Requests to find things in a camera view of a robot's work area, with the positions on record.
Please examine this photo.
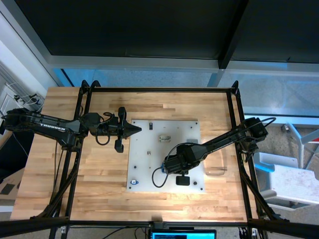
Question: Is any tangled cable bundle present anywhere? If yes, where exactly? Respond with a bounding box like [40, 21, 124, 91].
[12, 93, 43, 107]

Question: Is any cardboard box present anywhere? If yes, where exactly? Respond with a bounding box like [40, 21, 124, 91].
[0, 169, 25, 200]

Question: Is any white tube frame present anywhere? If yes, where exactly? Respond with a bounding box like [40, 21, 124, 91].
[281, 121, 319, 170]

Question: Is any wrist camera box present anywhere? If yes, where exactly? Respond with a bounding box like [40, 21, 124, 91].
[162, 159, 175, 175]

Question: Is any white step stool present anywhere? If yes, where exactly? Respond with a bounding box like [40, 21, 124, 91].
[254, 151, 319, 211]

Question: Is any clear plastic tub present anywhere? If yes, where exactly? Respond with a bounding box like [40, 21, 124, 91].
[202, 136, 229, 178]

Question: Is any table level camera box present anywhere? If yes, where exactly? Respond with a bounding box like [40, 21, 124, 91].
[151, 215, 167, 229]

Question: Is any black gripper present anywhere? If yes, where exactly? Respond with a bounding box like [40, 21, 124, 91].
[175, 171, 190, 186]
[108, 106, 142, 153]

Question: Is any laptop screen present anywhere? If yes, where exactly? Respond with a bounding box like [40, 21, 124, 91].
[149, 229, 217, 239]

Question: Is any black table frame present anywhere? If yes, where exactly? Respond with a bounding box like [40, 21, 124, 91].
[0, 79, 319, 239]

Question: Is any white taskboard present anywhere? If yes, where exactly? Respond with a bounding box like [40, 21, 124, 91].
[127, 119, 206, 194]

